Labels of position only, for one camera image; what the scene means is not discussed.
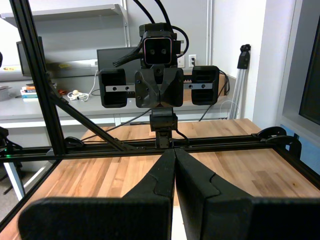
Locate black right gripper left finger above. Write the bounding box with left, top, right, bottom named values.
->
left=18, top=149, right=175, bottom=240

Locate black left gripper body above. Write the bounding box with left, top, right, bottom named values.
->
left=98, top=64, right=221, bottom=109

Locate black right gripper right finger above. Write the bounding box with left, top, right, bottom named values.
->
left=175, top=149, right=320, bottom=240

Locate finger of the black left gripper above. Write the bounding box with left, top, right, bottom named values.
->
left=159, top=68, right=184, bottom=108
left=135, top=68, right=161, bottom=109

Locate grey desk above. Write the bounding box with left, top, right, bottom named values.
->
left=0, top=72, right=237, bottom=131

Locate black computer monitor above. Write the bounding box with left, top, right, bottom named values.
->
left=96, top=46, right=145, bottom=76
left=16, top=36, right=44, bottom=77

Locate aluminium stand with black clamp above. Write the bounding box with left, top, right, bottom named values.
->
left=229, top=44, right=252, bottom=121

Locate stack of books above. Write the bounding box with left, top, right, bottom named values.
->
left=19, top=85, right=39, bottom=101

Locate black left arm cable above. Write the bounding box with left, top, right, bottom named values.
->
left=112, top=0, right=191, bottom=68

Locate white coiled cable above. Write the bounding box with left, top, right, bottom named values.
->
left=66, top=69, right=99, bottom=103

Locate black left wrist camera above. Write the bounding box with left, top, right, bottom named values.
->
left=138, top=22, right=182, bottom=66

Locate black aluminium frame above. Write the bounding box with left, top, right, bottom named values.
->
left=0, top=0, right=320, bottom=226

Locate grey wall shelf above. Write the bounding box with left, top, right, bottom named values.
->
left=0, top=3, right=129, bottom=23

